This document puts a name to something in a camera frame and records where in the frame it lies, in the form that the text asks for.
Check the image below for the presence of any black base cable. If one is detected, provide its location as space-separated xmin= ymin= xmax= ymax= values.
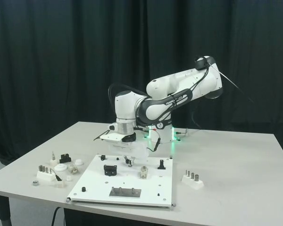
xmin=190 ymin=109 xmax=205 ymax=130

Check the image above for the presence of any black rod with red tag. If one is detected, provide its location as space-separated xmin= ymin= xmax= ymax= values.
xmin=147 ymin=129 xmax=161 ymax=152

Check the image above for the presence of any black USB plug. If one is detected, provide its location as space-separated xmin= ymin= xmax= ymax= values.
xmin=50 ymin=168 xmax=62 ymax=183

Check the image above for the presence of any black floor cable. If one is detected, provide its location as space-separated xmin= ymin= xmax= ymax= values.
xmin=51 ymin=206 xmax=62 ymax=226

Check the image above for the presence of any beige waterproof plug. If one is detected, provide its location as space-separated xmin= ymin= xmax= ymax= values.
xmin=67 ymin=165 xmax=79 ymax=176

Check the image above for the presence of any long thin cable tie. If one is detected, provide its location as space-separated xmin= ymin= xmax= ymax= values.
xmin=208 ymin=62 xmax=255 ymax=104

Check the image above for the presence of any black under-table panel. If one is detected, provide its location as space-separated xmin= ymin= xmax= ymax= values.
xmin=63 ymin=206 xmax=229 ymax=226

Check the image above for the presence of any white square peg holder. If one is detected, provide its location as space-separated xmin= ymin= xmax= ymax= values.
xmin=36 ymin=170 xmax=55 ymax=183

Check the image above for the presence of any silver flange ring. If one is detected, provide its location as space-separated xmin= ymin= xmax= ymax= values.
xmin=117 ymin=122 xmax=135 ymax=135

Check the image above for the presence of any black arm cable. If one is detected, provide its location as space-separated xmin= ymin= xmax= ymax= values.
xmin=108 ymin=56 xmax=214 ymax=132

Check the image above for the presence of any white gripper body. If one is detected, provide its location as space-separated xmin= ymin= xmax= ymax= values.
xmin=108 ymin=140 xmax=149 ymax=163

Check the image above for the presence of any dark grey table leg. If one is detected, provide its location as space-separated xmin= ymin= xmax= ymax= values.
xmin=0 ymin=193 xmax=10 ymax=226

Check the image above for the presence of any white round peg holder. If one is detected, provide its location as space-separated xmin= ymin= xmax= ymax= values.
xmin=181 ymin=175 xmax=205 ymax=190

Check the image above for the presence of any white task board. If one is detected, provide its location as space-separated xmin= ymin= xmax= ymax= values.
xmin=66 ymin=154 xmax=177 ymax=208

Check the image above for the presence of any black curtain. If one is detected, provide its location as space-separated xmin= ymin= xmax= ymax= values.
xmin=0 ymin=0 xmax=283 ymax=163

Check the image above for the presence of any flat white mounting plate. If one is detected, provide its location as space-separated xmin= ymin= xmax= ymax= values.
xmin=100 ymin=134 xmax=133 ymax=143

